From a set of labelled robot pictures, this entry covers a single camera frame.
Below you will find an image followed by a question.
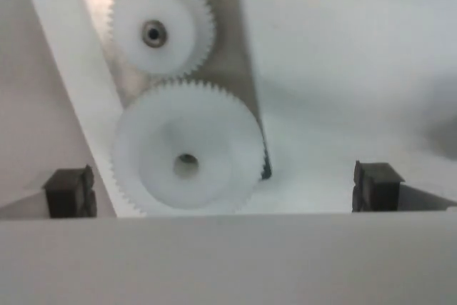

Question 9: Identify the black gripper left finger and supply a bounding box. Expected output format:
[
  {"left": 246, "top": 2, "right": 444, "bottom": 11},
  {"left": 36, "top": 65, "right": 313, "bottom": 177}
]
[{"left": 0, "top": 164, "right": 98, "bottom": 219}]

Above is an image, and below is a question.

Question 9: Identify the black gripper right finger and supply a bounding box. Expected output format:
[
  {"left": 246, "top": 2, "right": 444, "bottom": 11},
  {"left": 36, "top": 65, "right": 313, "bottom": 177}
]
[{"left": 351, "top": 160, "right": 457, "bottom": 214}]

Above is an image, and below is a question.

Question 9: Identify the white large gear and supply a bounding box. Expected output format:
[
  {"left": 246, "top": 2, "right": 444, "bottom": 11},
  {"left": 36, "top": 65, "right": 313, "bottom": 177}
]
[{"left": 109, "top": 76, "right": 267, "bottom": 217}]

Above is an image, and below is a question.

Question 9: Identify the white medium gear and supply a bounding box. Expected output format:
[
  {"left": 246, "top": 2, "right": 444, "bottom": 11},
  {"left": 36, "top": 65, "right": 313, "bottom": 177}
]
[{"left": 106, "top": 0, "right": 216, "bottom": 76}]

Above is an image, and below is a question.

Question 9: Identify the white task board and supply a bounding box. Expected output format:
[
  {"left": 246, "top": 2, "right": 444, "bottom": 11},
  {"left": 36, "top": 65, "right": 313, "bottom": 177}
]
[{"left": 17, "top": 0, "right": 457, "bottom": 217}]

